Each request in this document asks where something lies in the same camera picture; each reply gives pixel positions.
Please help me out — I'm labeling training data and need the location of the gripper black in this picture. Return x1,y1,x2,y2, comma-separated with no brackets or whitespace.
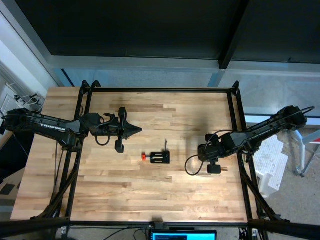
94,107,143,154
197,134,222,175

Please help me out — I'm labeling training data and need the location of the clear plastic tub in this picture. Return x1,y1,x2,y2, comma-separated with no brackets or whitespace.
186,136,227,179

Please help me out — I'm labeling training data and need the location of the black vise with red knob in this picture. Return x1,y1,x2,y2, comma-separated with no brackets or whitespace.
141,150,171,165

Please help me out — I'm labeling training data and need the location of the white foam packing block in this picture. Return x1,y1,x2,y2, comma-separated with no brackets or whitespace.
251,138,291,199

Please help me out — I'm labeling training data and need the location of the laptop screen with blue edge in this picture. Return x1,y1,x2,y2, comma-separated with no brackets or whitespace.
149,229,218,240

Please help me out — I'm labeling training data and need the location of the red white panel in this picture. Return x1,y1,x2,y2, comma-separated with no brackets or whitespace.
309,129,320,146

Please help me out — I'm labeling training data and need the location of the brown cardboard box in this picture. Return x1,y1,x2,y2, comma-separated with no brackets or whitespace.
0,167,26,213

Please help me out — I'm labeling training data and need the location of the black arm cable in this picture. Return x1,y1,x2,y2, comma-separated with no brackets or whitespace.
184,153,206,177
94,117,113,147

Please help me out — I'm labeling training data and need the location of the black table level camera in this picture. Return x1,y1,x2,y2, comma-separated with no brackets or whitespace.
149,215,169,230

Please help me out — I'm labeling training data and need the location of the grey metal chair frame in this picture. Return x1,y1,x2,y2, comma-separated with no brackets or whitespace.
287,129,320,178

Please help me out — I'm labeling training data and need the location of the black white cable bundle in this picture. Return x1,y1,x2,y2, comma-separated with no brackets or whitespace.
13,93,43,106

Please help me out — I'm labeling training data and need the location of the black upright post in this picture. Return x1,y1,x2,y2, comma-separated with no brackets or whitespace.
218,0,251,70

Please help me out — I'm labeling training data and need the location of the black table frame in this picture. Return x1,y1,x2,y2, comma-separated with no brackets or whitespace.
0,84,320,240

